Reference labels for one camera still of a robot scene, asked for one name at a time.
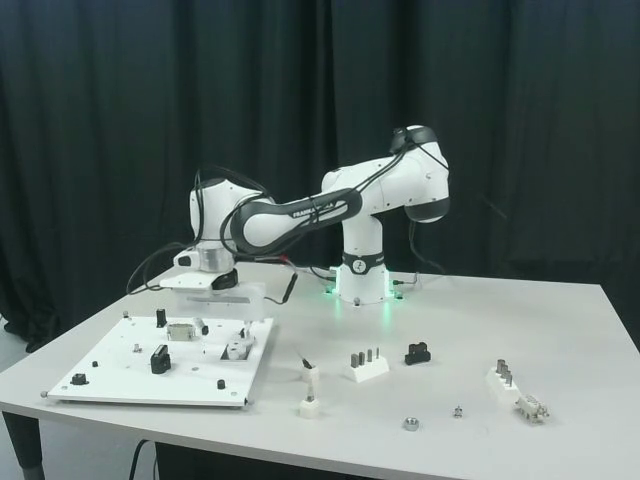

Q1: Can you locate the white square peg holder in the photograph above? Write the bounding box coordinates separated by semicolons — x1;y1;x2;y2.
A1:
486;367;524;402

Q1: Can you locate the flat white mounting plate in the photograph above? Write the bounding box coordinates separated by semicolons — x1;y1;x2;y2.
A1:
159;272;215;292

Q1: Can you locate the black base cable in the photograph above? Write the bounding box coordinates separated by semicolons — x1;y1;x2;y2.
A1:
407;219;446;275

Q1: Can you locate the dark table leg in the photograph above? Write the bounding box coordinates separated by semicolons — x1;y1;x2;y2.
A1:
2;410;40;480

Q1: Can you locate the thin black rod on wire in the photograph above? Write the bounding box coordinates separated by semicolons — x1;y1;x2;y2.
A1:
234;253;300;304

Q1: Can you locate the white task board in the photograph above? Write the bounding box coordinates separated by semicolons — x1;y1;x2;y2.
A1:
42;314;276;409

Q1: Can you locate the black curtain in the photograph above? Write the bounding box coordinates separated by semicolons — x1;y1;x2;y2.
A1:
0;0;640;354

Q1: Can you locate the black camera cable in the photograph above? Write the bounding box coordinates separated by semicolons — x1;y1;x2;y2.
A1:
127;241;201;296

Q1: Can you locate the black D-SUB plug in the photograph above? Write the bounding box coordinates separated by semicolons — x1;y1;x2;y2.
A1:
403;341;432;366

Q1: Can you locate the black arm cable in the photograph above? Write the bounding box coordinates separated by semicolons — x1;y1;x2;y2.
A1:
193;127;449;251

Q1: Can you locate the black cable under table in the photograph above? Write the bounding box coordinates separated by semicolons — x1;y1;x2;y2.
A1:
130;438;157;480

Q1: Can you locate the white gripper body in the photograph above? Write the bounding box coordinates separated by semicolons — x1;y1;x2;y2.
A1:
174;282;266;324

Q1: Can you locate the white round peg holder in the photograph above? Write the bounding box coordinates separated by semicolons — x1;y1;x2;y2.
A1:
342;357;391;384

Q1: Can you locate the white waterproof plug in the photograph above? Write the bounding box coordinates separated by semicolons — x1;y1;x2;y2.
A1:
514;394;552;419

